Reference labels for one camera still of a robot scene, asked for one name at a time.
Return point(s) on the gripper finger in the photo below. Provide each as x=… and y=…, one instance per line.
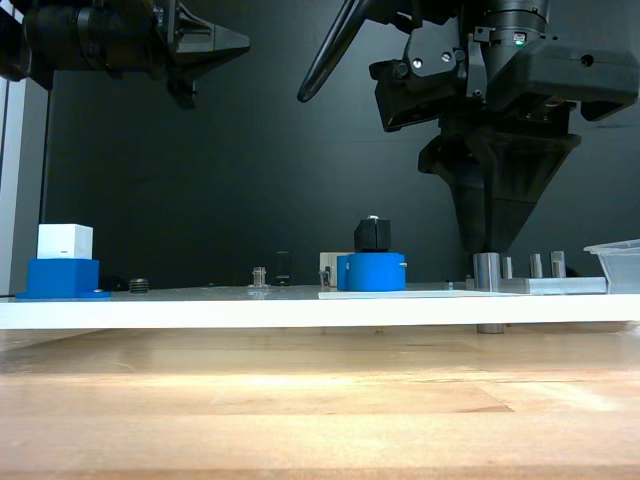
x=520, y=175
x=470, y=210
x=200, y=62
x=230, y=40

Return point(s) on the silver metal cylinder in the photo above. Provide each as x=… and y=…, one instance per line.
x=486, y=272

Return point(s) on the thin grey metal peg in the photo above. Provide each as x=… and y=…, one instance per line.
x=507, y=267

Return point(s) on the medium grey metal peg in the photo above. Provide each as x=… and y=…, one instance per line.
x=536, y=266

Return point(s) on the thick grey metal peg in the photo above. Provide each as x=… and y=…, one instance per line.
x=557, y=264

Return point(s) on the black clamp block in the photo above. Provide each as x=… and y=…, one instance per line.
x=372, y=235

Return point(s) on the grey aluminium bar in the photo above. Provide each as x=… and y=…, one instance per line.
x=550, y=286

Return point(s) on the blue round holder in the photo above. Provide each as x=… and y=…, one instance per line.
x=372, y=272

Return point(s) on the clear plastic tub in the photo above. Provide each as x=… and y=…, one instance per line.
x=622, y=267

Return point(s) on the beige connector housing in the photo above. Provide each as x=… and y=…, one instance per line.
x=329, y=262

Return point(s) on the white cube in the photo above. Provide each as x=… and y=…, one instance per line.
x=65, y=242

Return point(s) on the small metal fitting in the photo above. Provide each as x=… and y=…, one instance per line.
x=258, y=276

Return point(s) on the white board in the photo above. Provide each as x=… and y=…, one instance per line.
x=250, y=312

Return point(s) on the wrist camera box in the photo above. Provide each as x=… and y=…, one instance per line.
x=405, y=95

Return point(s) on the blue square mount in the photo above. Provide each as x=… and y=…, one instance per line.
x=60, y=277

